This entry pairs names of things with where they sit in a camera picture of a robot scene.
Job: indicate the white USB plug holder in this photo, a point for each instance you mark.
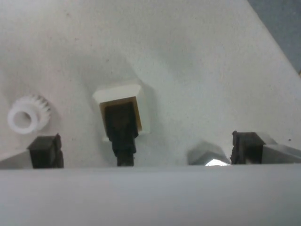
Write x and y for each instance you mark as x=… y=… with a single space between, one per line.
x=117 y=91

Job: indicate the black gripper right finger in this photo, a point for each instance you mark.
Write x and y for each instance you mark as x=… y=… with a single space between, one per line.
x=247 y=148

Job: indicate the white small gear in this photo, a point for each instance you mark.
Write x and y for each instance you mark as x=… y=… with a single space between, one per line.
x=40 y=106

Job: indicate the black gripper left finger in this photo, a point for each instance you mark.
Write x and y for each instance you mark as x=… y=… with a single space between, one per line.
x=44 y=153

